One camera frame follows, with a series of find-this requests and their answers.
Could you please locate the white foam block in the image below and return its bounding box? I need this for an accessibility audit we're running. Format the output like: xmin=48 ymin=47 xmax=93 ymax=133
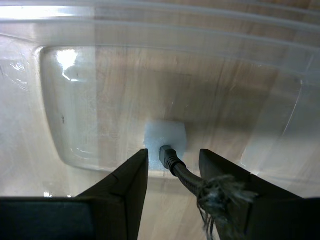
xmin=143 ymin=120 xmax=188 ymax=173

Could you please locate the short black cable frayed end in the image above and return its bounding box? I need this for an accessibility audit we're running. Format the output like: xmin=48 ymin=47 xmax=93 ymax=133
xmin=159 ymin=144 xmax=260 ymax=238

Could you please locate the clear plastic container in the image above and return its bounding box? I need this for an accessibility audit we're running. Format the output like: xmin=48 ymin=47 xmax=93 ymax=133
xmin=0 ymin=4 xmax=320 ymax=198

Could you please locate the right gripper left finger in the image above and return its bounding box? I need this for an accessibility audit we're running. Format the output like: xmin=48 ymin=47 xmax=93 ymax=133
xmin=0 ymin=148 xmax=150 ymax=240

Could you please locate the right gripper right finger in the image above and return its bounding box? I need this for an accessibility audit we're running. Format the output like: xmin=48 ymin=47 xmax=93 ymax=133
xmin=199 ymin=148 xmax=320 ymax=240

